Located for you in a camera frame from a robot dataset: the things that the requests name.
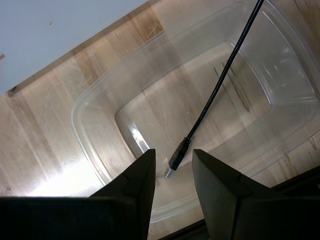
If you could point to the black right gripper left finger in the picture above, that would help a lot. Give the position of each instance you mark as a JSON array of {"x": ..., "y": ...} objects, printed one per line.
[{"x": 87, "y": 217}]

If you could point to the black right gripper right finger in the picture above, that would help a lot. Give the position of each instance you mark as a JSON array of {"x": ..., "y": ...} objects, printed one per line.
[{"x": 250, "y": 215}]

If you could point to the clear plastic tub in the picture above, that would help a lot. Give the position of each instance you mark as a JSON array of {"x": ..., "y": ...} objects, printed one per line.
[{"x": 150, "y": 112}]

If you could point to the white board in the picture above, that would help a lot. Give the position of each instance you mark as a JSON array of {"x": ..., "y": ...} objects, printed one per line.
[{"x": 37, "y": 25}]

